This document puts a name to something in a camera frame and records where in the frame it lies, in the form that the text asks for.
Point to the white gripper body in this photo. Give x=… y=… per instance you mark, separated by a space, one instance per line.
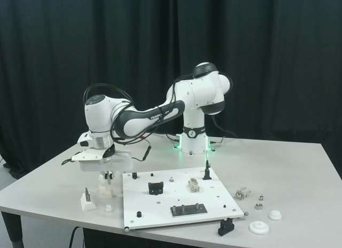
x=120 y=163

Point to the grey Ethernet plug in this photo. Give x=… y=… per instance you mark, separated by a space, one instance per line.
x=108 y=181

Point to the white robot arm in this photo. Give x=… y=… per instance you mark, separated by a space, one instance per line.
x=203 y=98

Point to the cream plug holder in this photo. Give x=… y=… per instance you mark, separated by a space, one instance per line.
x=105 y=192

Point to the flat white mounting plate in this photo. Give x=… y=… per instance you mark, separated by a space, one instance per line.
x=85 y=156

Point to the large metal round peg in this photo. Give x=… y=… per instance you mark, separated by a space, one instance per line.
x=88 y=197

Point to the thin black rod red tag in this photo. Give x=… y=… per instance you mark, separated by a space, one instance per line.
x=147 y=151

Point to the white small gear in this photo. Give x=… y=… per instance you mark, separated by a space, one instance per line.
x=108 y=208

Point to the white round peg holder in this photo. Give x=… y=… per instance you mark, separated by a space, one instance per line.
x=88 y=206

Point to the white task board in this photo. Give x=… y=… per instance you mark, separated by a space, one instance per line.
x=160 y=197

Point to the black waterproof plug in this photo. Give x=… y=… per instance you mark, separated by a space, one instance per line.
x=207 y=174

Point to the dark table leg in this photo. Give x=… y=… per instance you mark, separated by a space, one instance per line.
x=10 y=229

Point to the black D-SUB plug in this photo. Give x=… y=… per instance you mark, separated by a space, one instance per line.
x=225 y=228

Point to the black curtain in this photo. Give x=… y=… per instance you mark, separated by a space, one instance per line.
x=80 y=45

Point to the beige metal connector block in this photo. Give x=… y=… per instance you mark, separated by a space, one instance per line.
x=242 y=193

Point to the metal hex bolt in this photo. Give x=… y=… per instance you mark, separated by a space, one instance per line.
x=258 y=206

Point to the metal BNC plug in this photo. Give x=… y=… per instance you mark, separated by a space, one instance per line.
x=261 y=198

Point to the white large gear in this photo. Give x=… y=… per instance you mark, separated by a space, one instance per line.
x=258 y=228

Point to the white medium gear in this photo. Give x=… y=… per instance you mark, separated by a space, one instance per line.
x=274 y=215

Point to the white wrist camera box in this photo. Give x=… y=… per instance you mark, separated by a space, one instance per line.
x=84 y=141

